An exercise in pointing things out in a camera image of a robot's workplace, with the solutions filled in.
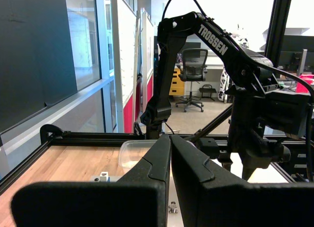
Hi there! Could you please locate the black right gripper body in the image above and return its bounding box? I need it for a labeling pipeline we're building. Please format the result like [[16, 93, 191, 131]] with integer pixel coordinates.
[[198, 128, 292, 169]]

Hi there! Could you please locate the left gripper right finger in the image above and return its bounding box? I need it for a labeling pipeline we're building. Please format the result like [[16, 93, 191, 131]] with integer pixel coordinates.
[[171, 135, 314, 227]]

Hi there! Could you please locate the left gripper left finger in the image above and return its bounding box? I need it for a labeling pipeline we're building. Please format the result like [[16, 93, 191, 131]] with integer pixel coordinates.
[[10, 134, 172, 227]]

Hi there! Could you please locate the clear plastic tub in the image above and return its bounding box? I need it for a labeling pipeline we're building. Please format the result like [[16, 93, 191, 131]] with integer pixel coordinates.
[[118, 139, 159, 169]]

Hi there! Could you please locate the small silver clamp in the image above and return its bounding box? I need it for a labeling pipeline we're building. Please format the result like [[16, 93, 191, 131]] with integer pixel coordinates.
[[168, 201, 179, 214]]

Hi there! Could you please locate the white lattice structure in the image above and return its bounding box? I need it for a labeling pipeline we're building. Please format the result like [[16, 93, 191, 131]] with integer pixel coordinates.
[[217, 67, 231, 101]]

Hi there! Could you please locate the black step stool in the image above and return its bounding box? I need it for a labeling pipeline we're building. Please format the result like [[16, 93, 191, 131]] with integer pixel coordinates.
[[198, 84, 218, 102]]

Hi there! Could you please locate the red plastic box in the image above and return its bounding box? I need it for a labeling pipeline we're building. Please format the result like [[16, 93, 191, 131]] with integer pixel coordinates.
[[296, 74, 314, 93]]

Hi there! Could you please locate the yellow drawer cabinet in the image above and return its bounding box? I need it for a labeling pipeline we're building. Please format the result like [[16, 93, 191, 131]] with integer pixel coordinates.
[[168, 68, 185, 97]]

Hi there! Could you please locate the black office chair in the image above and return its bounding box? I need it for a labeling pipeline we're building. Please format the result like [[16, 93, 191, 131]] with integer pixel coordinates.
[[176, 48, 209, 113]]

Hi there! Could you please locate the black monitor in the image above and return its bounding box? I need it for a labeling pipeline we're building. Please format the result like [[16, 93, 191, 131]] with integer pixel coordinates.
[[282, 35, 314, 65]]

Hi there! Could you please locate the white red partition panel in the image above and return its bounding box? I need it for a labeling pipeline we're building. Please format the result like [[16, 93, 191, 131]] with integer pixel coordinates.
[[139, 8, 155, 107], [110, 0, 138, 134]]

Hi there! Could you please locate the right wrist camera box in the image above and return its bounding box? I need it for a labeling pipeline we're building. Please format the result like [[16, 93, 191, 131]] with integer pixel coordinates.
[[264, 90, 310, 141]]

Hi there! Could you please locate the black aluminium frame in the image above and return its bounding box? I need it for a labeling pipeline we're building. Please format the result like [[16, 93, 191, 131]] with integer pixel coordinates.
[[0, 0, 314, 196]]

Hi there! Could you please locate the grey window frame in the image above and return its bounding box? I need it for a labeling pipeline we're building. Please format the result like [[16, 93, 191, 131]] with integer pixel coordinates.
[[0, 0, 118, 178]]

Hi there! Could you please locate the black right elbow cable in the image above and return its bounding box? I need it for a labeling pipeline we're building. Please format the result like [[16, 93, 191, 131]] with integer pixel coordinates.
[[161, 0, 209, 20]]

